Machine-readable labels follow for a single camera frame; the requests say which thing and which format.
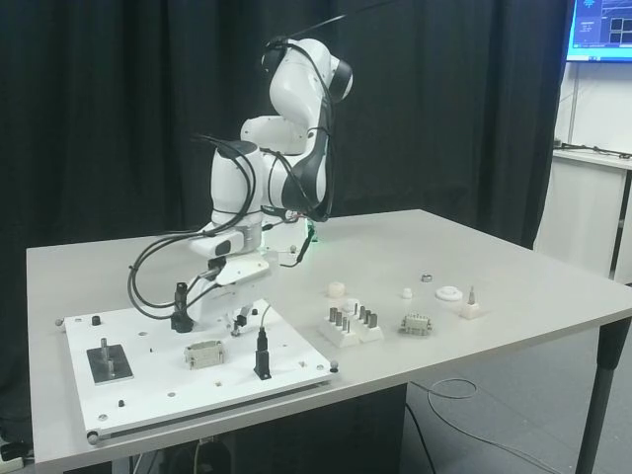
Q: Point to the white hexagonal holder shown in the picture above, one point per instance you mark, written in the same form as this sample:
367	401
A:
336	289

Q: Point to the metal BNC plug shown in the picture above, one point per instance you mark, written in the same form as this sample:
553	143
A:
237	332

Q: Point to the metal nut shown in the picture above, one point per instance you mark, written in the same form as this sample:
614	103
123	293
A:
427	278

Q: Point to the white cabinet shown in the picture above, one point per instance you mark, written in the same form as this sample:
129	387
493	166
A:
582	207

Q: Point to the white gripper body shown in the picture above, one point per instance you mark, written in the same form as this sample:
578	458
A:
212	306

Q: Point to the white power strip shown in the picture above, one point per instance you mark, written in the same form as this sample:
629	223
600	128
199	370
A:
10	462

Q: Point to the white small gear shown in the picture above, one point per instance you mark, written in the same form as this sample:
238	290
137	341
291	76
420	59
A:
406	293

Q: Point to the black table leg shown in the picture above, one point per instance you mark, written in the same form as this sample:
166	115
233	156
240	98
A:
605	375

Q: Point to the white holder with metal pin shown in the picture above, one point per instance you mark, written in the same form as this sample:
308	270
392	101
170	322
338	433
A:
470	310

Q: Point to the blue screen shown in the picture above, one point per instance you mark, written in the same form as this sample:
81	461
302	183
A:
602	29

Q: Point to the white large gear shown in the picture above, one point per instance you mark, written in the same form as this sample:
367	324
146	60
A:
447	294

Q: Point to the white peg holder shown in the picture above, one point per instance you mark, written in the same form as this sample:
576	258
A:
372	336
336	338

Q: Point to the white task board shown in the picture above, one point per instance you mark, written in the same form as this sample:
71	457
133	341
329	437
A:
148	395

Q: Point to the beige waterproof plug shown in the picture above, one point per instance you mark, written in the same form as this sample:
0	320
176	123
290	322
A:
414	327

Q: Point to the black D-SUB plug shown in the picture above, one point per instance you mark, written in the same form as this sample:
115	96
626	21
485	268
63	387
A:
180	311

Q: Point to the metal round peg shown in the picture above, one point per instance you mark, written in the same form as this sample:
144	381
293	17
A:
332	314
339	320
344	324

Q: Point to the black curtain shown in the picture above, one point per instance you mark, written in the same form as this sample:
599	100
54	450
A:
148	123

